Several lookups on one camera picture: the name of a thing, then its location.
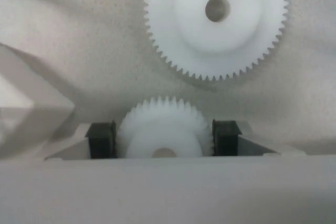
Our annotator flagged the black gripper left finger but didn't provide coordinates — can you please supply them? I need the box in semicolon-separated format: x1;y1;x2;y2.
44;120;118;160

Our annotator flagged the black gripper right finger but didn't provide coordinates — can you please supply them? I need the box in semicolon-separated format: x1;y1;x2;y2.
211;119;279;157

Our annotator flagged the white large gear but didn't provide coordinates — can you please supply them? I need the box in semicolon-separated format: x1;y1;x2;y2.
143;0;291;83

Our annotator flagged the white single peg holder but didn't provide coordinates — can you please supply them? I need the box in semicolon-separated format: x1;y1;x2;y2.
0;41;77;161

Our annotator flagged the white medium gear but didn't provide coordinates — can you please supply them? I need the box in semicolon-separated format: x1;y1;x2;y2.
117;95;212;158

